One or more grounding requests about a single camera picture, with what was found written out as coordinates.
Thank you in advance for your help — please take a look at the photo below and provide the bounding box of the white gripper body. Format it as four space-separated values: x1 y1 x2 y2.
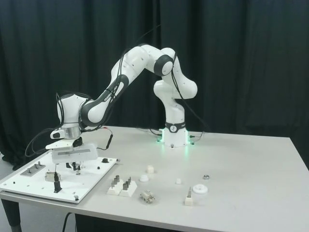
51 143 98 165

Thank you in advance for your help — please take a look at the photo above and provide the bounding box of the white peg holder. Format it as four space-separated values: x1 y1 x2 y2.
107 185 124 196
119 185 138 198

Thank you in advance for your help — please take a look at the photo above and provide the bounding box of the white task board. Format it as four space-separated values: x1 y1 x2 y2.
0 154 121 205

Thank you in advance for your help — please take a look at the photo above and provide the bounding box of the beige waterproof plug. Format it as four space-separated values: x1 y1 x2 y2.
140 189 156 203

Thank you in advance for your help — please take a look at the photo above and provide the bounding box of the black table leg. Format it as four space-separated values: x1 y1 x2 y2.
1 198 24 232

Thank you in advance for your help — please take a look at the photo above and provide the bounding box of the white holder with metal pin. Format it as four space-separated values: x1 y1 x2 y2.
183 185 194 206

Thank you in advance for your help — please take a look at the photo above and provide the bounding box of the white large gear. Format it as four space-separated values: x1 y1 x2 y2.
192 184 208 195

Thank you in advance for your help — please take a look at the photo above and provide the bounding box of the black curtain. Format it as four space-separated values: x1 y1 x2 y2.
0 0 309 170

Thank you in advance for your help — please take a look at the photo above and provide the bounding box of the black plug with grey cable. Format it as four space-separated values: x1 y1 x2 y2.
52 164 62 194

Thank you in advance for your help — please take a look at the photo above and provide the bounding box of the thin black rod on wire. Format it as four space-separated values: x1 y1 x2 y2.
82 126 114 151

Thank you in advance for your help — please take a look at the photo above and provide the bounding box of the black floor cable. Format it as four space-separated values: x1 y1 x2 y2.
63 212 73 232

